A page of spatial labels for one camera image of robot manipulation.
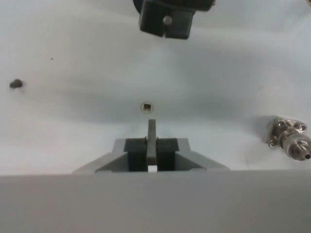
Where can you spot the metal square peg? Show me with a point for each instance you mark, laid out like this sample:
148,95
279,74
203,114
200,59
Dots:
152,143

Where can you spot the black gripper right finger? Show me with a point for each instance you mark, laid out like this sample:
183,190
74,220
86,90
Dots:
167,155

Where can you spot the white task board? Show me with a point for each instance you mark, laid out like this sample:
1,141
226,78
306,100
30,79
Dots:
73,109

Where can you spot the metal BNC plug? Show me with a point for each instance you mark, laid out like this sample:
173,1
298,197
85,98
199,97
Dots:
295,144

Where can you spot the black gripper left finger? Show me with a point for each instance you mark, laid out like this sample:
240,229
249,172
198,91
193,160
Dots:
136,155

